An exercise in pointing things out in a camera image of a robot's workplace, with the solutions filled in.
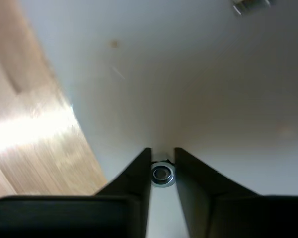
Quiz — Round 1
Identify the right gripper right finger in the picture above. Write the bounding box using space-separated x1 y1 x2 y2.
174 147 298 238

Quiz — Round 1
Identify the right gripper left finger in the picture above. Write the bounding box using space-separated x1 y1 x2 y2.
0 147 152 238

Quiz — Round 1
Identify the steel nut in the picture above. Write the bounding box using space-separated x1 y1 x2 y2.
150 160 177 187

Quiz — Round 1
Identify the white task board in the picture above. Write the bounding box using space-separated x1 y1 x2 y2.
21 0 298 238

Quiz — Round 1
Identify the small steel fitting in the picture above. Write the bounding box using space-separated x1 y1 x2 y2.
231 0 272 17

